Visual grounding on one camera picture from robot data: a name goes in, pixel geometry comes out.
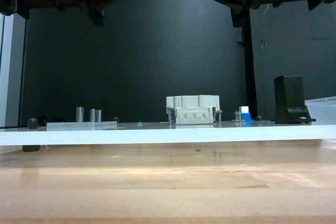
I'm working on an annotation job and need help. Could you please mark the black USB socket mount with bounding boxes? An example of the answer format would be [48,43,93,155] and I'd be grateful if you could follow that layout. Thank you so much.
[274,74,317,125]

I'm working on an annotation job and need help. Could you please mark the white taskboard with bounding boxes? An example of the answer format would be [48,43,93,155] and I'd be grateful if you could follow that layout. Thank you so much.
[0,120,336,147]

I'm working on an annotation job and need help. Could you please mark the beige multi-pin connector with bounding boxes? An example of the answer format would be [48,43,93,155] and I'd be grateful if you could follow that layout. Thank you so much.
[165,94,223,125]

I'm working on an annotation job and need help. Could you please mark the clear plastic tub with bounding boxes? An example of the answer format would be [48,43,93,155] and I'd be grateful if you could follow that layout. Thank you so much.
[304,96,336,141]

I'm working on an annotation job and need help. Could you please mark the wide grey metal bar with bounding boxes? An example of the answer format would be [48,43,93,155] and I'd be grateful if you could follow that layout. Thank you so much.
[76,106,85,123]

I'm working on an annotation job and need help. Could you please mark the grey aluminium bar holder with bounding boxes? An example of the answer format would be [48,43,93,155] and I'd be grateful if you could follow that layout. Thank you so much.
[46,121,118,131]

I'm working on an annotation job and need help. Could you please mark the small blue white connector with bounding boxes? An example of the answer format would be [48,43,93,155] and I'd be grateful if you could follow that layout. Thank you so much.
[240,105,254,126]

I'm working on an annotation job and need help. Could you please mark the black upright post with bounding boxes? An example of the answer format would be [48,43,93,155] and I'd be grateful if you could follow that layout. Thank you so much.
[240,6,258,120]

